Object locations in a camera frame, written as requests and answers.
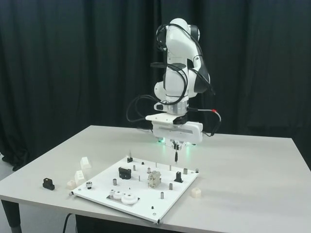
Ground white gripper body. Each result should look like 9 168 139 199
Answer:
151 120 204 144

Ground white task board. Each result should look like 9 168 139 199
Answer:
69 155 201 224

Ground white large gear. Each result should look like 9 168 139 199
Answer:
121 192 139 205

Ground white sloped holder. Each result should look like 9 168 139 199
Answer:
73 170 86 182
80 157 93 169

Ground black curtains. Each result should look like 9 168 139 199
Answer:
0 0 311 172

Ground black D-SUB plug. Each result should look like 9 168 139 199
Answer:
42 178 55 190

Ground black table leg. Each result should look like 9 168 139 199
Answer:
0 199 20 233

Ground black cable loop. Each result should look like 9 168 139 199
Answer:
125 95 162 122

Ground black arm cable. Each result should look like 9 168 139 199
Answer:
150 22 190 98

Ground black cable under table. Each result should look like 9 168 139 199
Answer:
63 213 74 233

